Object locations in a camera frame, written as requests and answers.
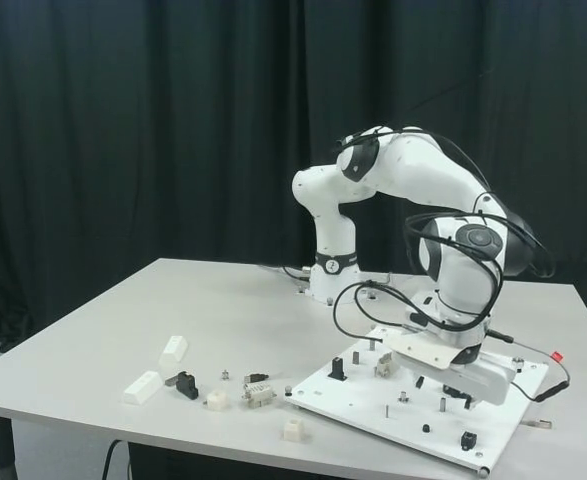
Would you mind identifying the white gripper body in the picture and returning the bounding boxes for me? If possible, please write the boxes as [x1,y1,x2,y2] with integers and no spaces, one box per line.
[395,353,514,407]

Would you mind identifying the white peg holder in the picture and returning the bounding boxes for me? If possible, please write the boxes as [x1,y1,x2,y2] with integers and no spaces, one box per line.
[122,370,163,406]
[158,335,189,371]

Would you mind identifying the white task board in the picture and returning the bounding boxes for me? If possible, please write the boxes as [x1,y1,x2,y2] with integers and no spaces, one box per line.
[283,327,550,474]

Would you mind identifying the small white cube holder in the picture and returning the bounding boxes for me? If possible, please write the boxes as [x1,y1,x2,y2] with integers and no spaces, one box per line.
[282,418,309,445]
[204,388,230,413]

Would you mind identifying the metal D-SUB plug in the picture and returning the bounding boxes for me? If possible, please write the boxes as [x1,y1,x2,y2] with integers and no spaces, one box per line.
[241,384,275,410]

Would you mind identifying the black plug housing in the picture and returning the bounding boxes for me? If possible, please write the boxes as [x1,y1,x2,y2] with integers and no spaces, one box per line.
[175,370,200,402]

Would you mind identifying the black curtain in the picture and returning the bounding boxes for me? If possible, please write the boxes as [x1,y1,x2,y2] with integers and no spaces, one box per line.
[0,0,587,351]

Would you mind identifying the thin black rod on wire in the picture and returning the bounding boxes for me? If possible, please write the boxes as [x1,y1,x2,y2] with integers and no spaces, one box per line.
[486,327,573,403]

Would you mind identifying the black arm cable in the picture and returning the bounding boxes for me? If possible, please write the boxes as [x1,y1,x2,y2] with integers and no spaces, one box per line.
[335,125,557,281]

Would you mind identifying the black looped wrist cable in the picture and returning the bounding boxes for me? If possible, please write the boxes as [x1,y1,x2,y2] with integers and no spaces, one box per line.
[333,212,512,346]

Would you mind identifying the black base cable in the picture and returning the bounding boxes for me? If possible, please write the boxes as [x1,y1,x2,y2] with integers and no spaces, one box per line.
[260,262,317,284]

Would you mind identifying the black floor cable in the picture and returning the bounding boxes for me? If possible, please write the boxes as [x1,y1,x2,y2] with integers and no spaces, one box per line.
[103,438,125,480]

